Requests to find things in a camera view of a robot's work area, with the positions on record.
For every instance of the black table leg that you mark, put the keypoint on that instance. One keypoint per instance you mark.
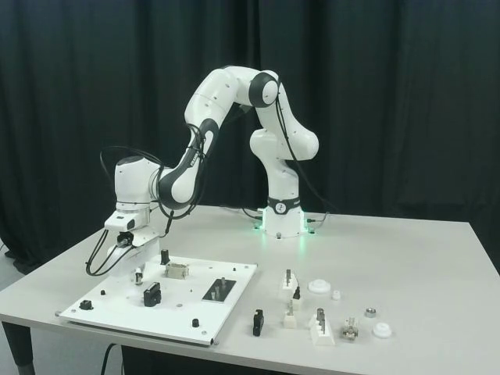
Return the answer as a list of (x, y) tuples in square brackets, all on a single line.
[(17, 347)]

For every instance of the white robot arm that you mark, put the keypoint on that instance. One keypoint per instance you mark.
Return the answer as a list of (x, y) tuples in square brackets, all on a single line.
[(218, 97)]

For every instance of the black wrist band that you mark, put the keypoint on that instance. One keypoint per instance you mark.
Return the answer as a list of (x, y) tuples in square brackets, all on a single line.
[(125, 239)]

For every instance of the black control cabinet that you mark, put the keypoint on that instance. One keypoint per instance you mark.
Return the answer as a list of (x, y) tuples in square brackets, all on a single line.
[(136, 367)]

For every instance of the metal rectangular plug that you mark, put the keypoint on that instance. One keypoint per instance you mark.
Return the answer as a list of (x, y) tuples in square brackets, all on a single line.
[(348, 327)]

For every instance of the small white holder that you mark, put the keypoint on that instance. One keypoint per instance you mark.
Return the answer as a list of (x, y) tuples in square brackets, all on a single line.
[(290, 321), (297, 305)]

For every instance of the white small gear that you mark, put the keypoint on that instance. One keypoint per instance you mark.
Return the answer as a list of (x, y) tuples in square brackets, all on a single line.
[(335, 295)]

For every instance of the metal round peg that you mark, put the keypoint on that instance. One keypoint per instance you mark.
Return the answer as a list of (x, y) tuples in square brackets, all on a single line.
[(323, 322), (319, 314)]

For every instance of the white task board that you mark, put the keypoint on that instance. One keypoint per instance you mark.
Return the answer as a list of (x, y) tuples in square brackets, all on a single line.
[(117, 308)]

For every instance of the black D-SUB plug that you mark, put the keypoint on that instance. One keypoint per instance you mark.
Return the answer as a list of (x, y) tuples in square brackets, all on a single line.
[(258, 322)]

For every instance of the metal BNC plug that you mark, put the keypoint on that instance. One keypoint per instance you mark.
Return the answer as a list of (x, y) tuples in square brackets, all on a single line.
[(138, 278)]

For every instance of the white large gear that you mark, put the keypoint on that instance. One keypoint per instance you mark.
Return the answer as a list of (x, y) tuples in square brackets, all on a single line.
[(318, 287)]

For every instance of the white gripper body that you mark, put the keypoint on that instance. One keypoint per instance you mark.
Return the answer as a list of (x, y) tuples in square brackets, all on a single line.
[(129, 259)]

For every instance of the thin metal peg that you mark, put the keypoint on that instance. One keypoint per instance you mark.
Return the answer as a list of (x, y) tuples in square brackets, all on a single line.
[(290, 309)]

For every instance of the white multi-peg holder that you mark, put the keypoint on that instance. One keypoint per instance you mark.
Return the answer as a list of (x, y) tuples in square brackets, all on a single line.
[(286, 286), (321, 332)]

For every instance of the metal square peg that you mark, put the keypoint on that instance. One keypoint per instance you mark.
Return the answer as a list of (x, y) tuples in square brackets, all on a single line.
[(288, 275)]

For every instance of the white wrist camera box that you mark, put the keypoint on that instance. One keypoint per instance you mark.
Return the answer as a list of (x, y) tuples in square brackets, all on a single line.
[(119, 222)]

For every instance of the white medium gear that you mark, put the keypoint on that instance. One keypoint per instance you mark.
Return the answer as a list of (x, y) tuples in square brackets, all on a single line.
[(382, 331)]

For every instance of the black curtain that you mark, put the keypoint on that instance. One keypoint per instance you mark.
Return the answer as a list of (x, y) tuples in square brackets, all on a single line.
[(117, 78)]

